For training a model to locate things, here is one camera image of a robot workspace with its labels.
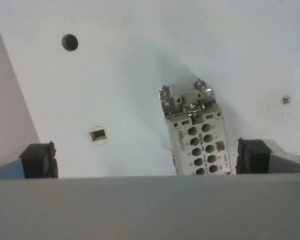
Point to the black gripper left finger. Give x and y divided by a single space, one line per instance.
40 162

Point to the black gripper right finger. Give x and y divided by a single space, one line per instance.
252 157

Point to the grey waterproof plug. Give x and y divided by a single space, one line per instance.
197 140

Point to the white task board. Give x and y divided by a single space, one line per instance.
140 50

